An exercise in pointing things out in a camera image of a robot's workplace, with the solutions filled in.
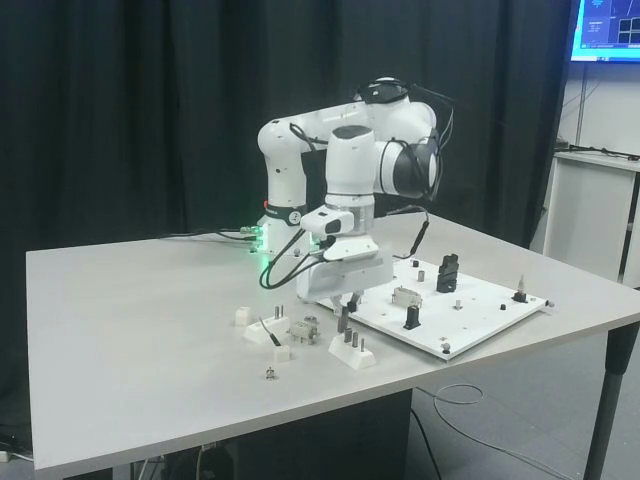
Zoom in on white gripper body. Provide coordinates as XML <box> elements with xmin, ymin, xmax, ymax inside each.
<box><xmin>296</xmin><ymin>253</ymin><xmax>396</xmax><ymax>306</ymax></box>

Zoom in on white square peg holder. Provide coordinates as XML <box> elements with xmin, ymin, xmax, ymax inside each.
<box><xmin>327</xmin><ymin>335</ymin><xmax>376</xmax><ymax>372</ymax></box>

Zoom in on white round peg holder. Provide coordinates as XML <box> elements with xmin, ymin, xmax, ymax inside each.
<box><xmin>242</xmin><ymin>314</ymin><xmax>293</xmax><ymax>347</ymax></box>

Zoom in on flat white mounting plate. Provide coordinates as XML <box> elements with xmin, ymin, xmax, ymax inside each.
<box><xmin>322</xmin><ymin>234</ymin><xmax>380</xmax><ymax>262</ymax></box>

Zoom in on black D-SUB plug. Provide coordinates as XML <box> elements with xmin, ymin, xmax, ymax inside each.
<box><xmin>435</xmin><ymin>253</ymin><xmax>459</xmax><ymax>294</ymax></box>

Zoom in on white task board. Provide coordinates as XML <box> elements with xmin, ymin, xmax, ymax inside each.
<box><xmin>319</xmin><ymin>255</ymin><xmax>547</xmax><ymax>361</ymax></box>

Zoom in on white cabinet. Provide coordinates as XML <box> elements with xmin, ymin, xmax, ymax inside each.
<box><xmin>542</xmin><ymin>149</ymin><xmax>640</xmax><ymax>290</ymax></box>

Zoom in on black curtain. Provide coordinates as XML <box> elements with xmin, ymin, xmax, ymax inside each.
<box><xmin>0</xmin><ymin>0</ymin><xmax>576</xmax><ymax>446</ymax></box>

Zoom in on dark table leg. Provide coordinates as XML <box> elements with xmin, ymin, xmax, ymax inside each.
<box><xmin>583</xmin><ymin>327</ymin><xmax>634</xmax><ymax>480</ymax></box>

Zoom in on blue screen monitor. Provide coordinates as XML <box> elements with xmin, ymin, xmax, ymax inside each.
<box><xmin>569</xmin><ymin>0</ymin><xmax>640</xmax><ymax>64</ymax></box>

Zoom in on silver flange ring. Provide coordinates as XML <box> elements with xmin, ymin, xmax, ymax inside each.
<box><xmin>349</xmin><ymin>202</ymin><xmax>377</xmax><ymax>236</ymax></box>

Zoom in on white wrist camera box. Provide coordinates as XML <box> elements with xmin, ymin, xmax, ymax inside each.
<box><xmin>301</xmin><ymin>207</ymin><xmax>354</xmax><ymax>236</ymax></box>

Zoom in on black plug with thin wire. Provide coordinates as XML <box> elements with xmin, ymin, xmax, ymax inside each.
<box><xmin>258</xmin><ymin>317</ymin><xmax>282</xmax><ymax>349</ymax></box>

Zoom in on black camera cable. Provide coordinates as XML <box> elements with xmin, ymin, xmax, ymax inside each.
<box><xmin>257</xmin><ymin>227</ymin><xmax>334</xmax><ymax>292</ymax></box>

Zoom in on thin black rod on wire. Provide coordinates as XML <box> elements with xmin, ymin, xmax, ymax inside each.
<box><xmin>384</xmin><ymin>204</ymin><xmax>432</xmax><ymax>259</ymax></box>

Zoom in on thin floor cable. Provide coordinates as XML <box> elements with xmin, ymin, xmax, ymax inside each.
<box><xmin>432</xmin><ymin>383</ymin><xmax>591</xmax><ymax>480</ymax></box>

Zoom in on black base cable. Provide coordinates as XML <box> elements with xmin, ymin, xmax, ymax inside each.
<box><xmin>164</xmin><ymin>227</ymin><xmax>264</xmax><ymax>246</ymax></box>

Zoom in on black floor cable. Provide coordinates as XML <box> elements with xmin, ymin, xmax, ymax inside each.
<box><xmin>410</xmin><ymin>408</ymin><xmax>437</xmax><ymax>480</ymax></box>

